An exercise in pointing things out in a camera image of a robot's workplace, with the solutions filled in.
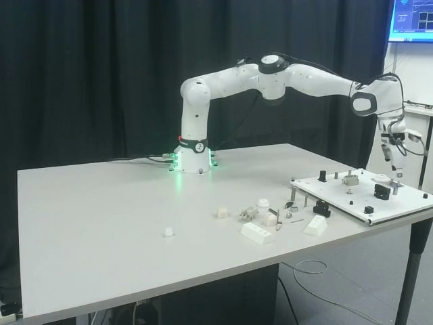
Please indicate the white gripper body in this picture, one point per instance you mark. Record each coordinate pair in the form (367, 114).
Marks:
(396, 155)

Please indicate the thick metal round peg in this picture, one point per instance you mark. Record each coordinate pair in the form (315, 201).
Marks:
(393, 188)

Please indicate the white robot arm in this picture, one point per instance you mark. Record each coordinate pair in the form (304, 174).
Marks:
(233, 79)

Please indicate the white peg holder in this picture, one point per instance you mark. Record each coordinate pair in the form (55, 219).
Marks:
(257, 234)
(314, 225)

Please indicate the tall metal square peg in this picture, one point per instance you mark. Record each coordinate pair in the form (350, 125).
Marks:
(293, 195)

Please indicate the black and silver round plug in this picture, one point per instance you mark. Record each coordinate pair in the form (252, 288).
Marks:
(288, 204)

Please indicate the white cabinet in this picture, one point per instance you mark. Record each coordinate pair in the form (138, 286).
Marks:
(428, 169)

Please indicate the white task board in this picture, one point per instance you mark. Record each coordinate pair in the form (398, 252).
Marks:
(338, 199)

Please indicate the black table leg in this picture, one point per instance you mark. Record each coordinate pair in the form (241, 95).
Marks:
(411, 271)

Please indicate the metal bolt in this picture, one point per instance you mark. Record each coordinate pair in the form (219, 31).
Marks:
(278, 220)

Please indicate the blue screen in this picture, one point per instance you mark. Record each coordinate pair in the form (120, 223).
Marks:
(412, 20)

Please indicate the white block holder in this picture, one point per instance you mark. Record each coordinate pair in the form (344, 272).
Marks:
(269, 220)

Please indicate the white medium gear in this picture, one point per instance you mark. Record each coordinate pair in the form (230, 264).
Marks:
(262, 204)

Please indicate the white cube block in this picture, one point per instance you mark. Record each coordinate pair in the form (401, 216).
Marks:
(221, 212)

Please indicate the white small gear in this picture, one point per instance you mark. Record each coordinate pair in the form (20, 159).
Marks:
(168, 232)

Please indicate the black curtain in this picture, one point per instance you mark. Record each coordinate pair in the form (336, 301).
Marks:
(101, 67)

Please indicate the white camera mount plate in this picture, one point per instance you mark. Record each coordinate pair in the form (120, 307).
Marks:
(414, 135)

